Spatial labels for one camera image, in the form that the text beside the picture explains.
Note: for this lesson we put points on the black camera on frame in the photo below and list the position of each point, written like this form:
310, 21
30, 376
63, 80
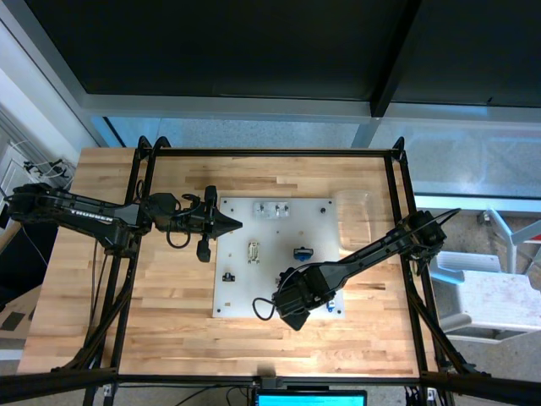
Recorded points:
269, 382

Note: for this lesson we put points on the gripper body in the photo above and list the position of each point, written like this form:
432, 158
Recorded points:
190, 220
296, 296

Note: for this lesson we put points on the small black clamp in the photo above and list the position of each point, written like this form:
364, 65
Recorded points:
228, 277

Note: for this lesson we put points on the black table frame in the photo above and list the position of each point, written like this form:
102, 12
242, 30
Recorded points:
270, 152

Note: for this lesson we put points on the clear plastic tub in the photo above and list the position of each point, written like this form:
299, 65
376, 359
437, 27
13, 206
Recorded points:
355, 220

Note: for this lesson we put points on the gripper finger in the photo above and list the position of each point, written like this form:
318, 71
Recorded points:
224, 219
224, 229

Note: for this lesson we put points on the white board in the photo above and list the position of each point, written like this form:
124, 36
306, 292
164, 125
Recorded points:
253, 296

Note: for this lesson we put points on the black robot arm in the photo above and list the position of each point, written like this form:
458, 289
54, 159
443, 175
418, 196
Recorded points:
91, 215
380, 245

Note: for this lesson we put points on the blue and black connector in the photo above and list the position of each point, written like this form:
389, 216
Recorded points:
303, 254

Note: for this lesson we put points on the cardboard box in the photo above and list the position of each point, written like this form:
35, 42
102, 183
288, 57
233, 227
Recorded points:
19, 313

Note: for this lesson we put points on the blue laptop screen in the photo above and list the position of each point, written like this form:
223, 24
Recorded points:
308, 399

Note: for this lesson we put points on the grey metal chair frame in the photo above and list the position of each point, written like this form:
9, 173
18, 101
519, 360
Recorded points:
503, 228

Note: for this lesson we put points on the white plastic stool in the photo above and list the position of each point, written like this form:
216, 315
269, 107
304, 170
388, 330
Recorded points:
494, 296

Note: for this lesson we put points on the grey connector housing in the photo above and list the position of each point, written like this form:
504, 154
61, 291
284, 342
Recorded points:
253, 252

